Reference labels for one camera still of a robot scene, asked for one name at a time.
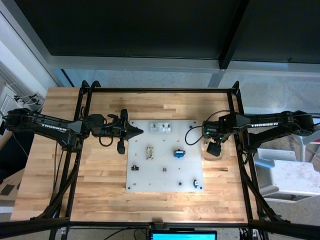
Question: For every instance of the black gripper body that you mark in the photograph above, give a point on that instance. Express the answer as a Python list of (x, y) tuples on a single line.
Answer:
[(117, 130), (213, 150)]

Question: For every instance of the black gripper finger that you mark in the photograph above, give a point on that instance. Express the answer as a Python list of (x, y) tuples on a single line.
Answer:
[(133, 128), (133, 133)]

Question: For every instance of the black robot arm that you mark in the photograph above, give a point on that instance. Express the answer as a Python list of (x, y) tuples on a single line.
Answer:
[(275, 130), (52, 127)]

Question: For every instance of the clear plastic tub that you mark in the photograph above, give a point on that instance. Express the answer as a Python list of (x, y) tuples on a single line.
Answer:
[(215, 158)]

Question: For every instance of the grey rectangular connector housing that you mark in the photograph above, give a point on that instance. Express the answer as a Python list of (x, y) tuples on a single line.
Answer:
[(149, 153)]

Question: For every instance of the aluminium bar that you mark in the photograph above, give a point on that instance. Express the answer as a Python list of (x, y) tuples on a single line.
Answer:
[(159, 130)]

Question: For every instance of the silver bar screw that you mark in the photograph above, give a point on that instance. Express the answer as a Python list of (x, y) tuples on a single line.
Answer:
[(169, 127), (163, 128)]

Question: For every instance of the black upright clamp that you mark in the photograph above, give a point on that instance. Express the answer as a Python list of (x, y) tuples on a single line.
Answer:
[(135, 167)]

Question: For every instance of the small blue white-capped plug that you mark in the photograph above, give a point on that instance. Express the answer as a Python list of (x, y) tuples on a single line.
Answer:
[(195, 184)]

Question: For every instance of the white board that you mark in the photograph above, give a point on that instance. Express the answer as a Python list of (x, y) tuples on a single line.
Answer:
[(155, 175)]

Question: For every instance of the white step stool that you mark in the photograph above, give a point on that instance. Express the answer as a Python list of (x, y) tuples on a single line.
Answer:
[(295, 175)]

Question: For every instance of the grey metal stand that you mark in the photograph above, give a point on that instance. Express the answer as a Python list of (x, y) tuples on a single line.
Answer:
[(301, 150)]

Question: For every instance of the blue lit screen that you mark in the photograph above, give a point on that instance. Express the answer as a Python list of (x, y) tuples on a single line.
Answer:
[(182, 236)]

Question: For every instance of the black room pillar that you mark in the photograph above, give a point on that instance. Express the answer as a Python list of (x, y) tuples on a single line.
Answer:
[(233, 37)]

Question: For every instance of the blue and black connector mount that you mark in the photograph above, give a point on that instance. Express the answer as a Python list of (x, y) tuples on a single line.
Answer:
[(178, 155)]

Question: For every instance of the black metal frame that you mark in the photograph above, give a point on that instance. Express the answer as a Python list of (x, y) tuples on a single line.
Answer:
[(160, 89)]

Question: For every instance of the black frame clamp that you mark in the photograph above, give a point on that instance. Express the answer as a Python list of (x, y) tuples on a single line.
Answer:
[(82, 87)]

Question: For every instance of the small black fixed camera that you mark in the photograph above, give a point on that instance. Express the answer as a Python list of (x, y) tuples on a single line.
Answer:
[(158, 223)]

